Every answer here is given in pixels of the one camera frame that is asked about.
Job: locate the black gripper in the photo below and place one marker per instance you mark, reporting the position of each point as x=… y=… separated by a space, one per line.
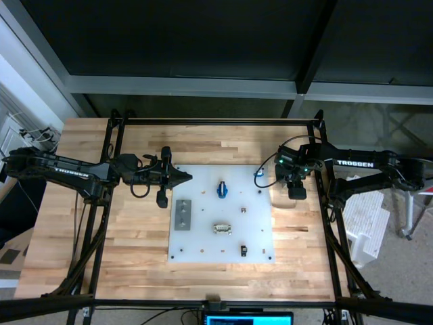
x=152 y=176
x=294 y=169

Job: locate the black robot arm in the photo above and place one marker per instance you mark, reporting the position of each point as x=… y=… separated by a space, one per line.
x=67 y=169
x=372 y=157

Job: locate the small blue holder white insert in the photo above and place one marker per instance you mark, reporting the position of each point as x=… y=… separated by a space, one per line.
x=260 y=174

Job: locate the clear plastic tub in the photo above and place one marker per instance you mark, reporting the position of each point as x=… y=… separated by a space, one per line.
x=282 y=203

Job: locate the grey metal holder block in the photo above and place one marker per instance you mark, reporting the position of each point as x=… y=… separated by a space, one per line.
x=178 y=216

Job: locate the blue connector with plug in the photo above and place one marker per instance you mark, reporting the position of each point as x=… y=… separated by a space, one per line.
x=221 y=190

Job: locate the white task board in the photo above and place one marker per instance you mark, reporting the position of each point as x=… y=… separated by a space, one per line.
x=203 y=237

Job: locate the beige connector housing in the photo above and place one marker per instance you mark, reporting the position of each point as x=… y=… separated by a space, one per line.
x=222 y=229

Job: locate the small black connector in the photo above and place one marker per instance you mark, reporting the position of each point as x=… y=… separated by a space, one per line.
x=243 y=250

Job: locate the grey metal stand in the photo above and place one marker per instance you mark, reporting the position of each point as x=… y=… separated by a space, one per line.
x=408 y=213

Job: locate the white power strip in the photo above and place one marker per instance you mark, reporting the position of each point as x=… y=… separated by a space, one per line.
x=37 y=137

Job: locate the blue laptop screen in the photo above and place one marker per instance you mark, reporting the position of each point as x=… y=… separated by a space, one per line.
x=247 y=320

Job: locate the cardboard box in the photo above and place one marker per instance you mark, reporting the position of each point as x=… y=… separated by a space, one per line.
x=20 y=240

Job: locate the black table frame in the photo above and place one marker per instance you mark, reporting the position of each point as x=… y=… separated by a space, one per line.
x=152 y=302

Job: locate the black camera on frame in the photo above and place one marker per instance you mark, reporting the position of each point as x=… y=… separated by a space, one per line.
x=213 y=302

